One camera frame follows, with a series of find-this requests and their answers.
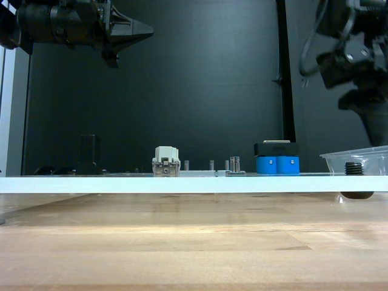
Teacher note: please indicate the beige many-pin connector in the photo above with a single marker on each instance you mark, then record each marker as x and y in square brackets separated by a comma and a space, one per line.
[165, 163]

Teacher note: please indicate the clear plastic container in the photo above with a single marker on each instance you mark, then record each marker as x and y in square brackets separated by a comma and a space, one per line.
[373, 160]

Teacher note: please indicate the black frame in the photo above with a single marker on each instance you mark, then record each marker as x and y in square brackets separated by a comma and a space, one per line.
[286, 75]

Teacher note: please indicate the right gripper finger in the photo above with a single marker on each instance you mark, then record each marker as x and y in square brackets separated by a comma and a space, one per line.
[374, 115]

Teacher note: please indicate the white task board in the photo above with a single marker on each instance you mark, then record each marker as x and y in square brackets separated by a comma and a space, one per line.
[151, 184]

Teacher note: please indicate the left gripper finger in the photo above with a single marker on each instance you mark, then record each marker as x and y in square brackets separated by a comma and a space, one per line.
[130, 30]

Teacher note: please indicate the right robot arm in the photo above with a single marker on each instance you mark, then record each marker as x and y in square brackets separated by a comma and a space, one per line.
[333, 15]

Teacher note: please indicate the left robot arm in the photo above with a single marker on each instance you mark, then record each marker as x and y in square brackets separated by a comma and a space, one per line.
[27, 21]

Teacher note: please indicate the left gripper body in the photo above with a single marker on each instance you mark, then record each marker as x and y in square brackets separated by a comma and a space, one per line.
[78, 24]

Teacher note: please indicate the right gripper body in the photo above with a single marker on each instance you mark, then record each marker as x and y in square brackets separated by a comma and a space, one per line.
[363, 57]

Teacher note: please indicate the tall black block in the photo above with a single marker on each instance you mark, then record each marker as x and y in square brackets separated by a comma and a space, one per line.
[88, 151]

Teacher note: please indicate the short steel peg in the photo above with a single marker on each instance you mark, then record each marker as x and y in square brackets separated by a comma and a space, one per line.
[211, 165]
[226, 165]
[187, 165]

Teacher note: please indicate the blue socket block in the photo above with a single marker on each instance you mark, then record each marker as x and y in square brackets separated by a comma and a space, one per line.
[288, 166]
[266, 166]

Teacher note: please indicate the threaded steel stud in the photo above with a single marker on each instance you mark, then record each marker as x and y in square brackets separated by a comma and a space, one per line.
[235, 163]

